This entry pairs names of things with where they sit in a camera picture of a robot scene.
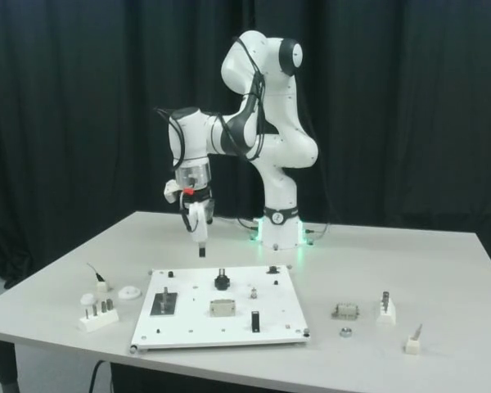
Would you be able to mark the metal waterproof plug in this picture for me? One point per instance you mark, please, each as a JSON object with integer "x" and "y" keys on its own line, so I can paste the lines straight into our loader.
{"x": 345, "y": 312}

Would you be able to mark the metal hex nut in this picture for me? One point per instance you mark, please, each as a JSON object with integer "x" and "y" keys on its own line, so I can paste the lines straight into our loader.
{"x": 340, "y": 333}

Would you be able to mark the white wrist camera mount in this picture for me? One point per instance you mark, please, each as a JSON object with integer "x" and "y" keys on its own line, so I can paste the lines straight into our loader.
{"x": 171, "y": 194}

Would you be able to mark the small white plug holder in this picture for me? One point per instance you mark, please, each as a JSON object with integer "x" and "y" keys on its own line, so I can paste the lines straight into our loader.
{"x": 412, "y": 346}
{"x": 102, "y": 286}

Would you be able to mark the black table leg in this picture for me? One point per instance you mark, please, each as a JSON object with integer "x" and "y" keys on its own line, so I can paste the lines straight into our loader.
{"x": 2, "y": 368}

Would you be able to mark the grey Ethernet plug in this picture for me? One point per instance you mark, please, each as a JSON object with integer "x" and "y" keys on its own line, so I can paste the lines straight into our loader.
{"x": 417, "y": 331}

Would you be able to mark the metal BNC plug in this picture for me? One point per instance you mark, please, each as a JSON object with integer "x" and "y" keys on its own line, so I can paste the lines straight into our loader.
{"x": 253, "y": 293}

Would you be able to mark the black control cabinet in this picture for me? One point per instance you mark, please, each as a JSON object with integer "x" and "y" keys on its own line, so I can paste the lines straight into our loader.
{"x": 168, "y": 380}

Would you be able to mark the white round peg holder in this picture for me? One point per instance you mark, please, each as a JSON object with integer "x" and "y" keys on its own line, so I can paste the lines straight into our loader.
{"x": 386, "y": 319}

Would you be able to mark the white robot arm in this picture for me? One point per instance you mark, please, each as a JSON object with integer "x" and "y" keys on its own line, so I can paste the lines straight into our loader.
{"x": 286, "y": 135}

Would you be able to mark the white square peg holder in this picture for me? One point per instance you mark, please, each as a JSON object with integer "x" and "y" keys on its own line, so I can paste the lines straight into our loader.
{"x": 100, "y": 323}

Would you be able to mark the white large gear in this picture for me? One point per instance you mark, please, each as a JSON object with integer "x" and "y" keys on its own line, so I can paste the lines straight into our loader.
{"x": 129, "y": 293}

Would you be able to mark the black curtain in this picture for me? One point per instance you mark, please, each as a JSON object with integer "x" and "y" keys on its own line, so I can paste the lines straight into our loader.
{"x": 65, "y": 102}

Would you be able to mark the large round metal peg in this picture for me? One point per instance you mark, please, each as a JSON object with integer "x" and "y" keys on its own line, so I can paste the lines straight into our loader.
{"x": 386, "y": 298}

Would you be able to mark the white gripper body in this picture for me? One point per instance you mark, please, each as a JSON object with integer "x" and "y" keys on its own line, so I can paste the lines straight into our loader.
{"x": 198, "y": 223}

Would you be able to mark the large square metal peg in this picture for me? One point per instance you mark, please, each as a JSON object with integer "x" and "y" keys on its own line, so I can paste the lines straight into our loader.
{"x": 111, "y": 306}

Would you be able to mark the white task board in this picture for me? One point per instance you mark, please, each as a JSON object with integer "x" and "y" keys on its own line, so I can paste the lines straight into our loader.
{"x": 196, "y": 327}

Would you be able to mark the white medium gear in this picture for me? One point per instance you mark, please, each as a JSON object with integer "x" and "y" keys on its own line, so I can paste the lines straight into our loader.
{"x": 88, "y": 302}

